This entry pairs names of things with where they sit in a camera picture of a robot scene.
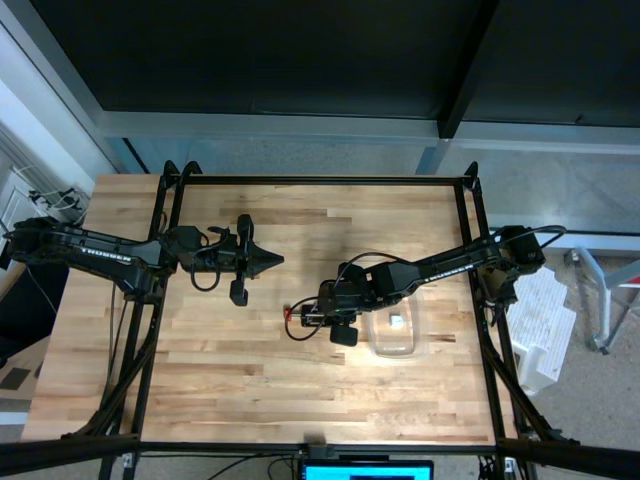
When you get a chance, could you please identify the black aluminium frame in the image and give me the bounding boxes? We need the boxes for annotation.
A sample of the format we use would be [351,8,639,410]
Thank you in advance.
[0,159,640,480]

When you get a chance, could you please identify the white and black cable tangle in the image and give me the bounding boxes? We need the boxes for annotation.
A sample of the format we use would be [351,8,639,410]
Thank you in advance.
[27,186,87,212]

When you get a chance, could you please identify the blue lit screen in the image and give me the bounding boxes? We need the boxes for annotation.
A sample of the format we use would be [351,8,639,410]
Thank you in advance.
[298,459,435,480]

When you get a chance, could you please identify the clear plastic tub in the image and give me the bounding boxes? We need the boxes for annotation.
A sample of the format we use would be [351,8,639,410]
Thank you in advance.
[360,291,427,360]

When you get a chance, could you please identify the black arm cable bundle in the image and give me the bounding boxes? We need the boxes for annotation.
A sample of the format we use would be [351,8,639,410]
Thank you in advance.
[191,267,222,293]

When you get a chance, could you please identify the small black camera mount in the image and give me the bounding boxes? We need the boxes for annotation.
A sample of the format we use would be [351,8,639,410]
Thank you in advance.
[304,434,329,459]

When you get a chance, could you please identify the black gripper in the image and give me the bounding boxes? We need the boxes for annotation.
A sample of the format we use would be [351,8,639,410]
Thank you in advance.
[212,214,285,306]
[318,263,369,347]

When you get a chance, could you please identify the grey metal stand frame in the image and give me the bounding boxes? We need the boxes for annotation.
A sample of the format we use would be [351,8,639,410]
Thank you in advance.
[564,244,640,357]

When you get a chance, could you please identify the black clamp base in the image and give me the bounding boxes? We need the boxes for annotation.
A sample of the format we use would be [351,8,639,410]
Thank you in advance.
[298,313,335,330]

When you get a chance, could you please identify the black vertical post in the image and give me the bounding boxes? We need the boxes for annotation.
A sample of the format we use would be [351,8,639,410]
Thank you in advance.
[436,0,502,140]

